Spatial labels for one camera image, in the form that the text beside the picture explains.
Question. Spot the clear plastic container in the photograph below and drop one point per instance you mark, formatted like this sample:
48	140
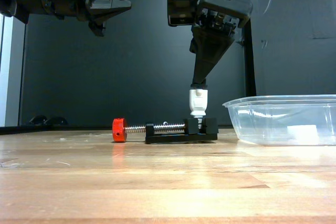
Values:
262	129

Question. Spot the black clamp with red knob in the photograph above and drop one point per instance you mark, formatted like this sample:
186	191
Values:
181	138

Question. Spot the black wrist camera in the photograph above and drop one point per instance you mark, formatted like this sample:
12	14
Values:
181	9

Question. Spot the black curved frame bracket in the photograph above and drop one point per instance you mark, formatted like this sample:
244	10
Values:
38	119
57	121

